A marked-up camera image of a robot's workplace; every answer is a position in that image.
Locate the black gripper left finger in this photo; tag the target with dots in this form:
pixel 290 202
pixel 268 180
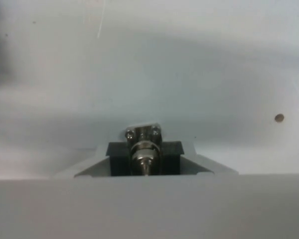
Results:
pixel 117 159

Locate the metal BNC plug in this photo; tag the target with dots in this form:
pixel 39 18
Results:
pixel 145 161

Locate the white task board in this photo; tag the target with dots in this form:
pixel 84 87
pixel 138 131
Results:
pixel 189 74

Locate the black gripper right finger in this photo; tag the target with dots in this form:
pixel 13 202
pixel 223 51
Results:
pixel 172 159

